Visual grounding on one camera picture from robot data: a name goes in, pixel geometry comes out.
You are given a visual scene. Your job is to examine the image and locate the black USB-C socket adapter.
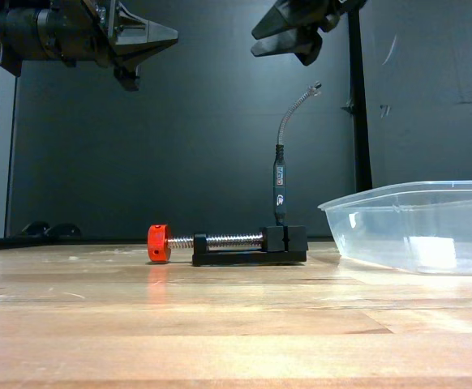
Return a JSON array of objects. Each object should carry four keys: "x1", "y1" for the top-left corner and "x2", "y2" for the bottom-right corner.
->
[{"x1": 271, "y1": 186, "x2": 289, "y2": 227}]

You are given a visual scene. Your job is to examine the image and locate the black vise with red knob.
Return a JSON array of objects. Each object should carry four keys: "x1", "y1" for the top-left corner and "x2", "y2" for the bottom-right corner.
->
[{"x1": 146, "y1": 224, "x2": 308, "y2": 267}]

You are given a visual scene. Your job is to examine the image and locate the clear plastic tub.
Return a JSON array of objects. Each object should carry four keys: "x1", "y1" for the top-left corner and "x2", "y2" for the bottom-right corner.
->
[{"x1": 316, "y1": 180, "x2": 472, "y2": 277}]

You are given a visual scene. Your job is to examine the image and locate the small white block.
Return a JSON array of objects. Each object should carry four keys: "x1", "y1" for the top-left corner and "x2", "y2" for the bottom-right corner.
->
[{"x1": 408, "y1": 236, "x2": 457, "y2": 270}]

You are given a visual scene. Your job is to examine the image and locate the black backdrop post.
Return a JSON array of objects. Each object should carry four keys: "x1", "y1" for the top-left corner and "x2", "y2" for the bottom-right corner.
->
[{"x1": 341, "y1": 7, "x2": 373, "y2": 194}]

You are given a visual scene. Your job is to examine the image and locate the black curved frame bracket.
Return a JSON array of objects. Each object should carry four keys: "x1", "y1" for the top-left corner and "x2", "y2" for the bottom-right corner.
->
[
  {"x1": 21, "y1": 220, "x2": 51, "y2": 238},
  {"x1": 49, "y1": 221, "x2": 83, "y2": 238}
]

